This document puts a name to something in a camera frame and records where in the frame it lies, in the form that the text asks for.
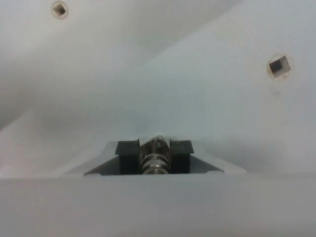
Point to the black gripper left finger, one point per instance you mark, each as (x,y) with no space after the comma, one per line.
(128,158)

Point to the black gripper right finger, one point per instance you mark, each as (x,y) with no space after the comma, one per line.
(180,158)

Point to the metal BNC plug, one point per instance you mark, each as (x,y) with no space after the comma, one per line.
(155,160)

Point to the white task board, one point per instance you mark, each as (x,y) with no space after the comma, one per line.
(74,74)

